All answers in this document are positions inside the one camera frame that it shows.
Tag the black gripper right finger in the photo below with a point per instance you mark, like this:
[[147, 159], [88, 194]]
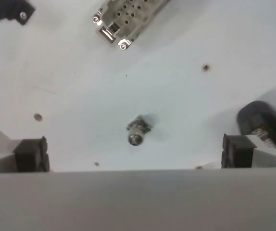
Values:
[[237, 151]]

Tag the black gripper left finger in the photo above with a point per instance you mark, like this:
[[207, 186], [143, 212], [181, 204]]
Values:
[[32, 156]]

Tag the black round connector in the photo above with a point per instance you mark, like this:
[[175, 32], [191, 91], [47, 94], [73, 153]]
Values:
[[251, 118]]

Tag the white task board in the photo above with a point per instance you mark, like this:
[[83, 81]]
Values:
[[104, 96]]

